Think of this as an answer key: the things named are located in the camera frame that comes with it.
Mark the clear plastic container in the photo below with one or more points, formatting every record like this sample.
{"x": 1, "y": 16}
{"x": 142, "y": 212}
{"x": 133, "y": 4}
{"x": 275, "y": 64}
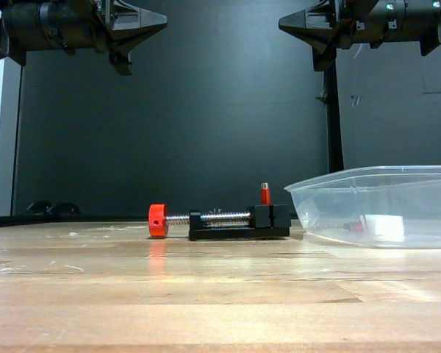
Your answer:
{"x": 334, "y": 206}

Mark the black vise with red knob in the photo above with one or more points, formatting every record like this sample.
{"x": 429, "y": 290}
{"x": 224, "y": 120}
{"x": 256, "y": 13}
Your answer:
{"x": 239, "y": 233}

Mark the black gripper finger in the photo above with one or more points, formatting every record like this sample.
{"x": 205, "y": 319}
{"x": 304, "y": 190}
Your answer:
{"x": 318, "y": 20}
{"x": 125, "y": 41}
{"x": 318, "y": 41}
{"x": 125, "y": 18}

